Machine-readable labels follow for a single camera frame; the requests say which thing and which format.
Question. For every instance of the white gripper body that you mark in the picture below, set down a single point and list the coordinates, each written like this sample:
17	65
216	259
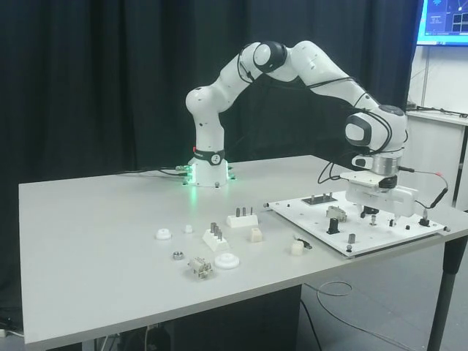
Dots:
402	203

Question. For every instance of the black curtain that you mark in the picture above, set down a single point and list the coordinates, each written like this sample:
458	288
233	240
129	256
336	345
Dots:
91	91

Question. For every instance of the metal BNC plug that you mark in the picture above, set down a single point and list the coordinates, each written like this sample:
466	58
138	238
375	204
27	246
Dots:
374	220

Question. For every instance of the white square peg holder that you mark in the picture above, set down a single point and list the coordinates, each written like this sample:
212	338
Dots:
214	244

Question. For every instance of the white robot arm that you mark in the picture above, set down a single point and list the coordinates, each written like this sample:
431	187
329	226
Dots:
329	73

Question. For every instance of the blue screen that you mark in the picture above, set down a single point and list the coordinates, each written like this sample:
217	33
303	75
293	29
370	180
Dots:
444	22

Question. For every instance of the white medium gear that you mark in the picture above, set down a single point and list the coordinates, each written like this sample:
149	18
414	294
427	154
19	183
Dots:
163	234

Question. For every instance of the white task board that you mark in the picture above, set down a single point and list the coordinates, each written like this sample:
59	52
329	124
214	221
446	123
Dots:
380	237

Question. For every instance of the white plug holder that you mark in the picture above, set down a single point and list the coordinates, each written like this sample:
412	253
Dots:
256	234
296	248

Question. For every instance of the black USB plug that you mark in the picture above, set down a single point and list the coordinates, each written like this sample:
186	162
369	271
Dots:
306	245

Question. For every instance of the metal bolt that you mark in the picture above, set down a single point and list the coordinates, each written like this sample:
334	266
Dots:
177	255

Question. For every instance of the white cabinet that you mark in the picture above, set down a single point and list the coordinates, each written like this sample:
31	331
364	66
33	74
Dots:
435	153

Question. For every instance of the metal square peg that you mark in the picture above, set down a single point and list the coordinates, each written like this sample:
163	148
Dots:
351	238
212	227
221	235
216	231

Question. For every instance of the white small gear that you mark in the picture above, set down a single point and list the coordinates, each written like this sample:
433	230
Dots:
187	229

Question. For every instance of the grey table leg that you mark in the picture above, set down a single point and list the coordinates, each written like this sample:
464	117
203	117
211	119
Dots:
444	292

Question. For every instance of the white round peg holder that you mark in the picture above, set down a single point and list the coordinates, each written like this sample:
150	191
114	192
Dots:
243	221

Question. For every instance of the white large gear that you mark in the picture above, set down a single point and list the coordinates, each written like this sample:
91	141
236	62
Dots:
227	262

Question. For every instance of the grey waterproof plug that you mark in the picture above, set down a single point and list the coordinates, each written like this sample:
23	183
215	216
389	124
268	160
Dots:
194	267

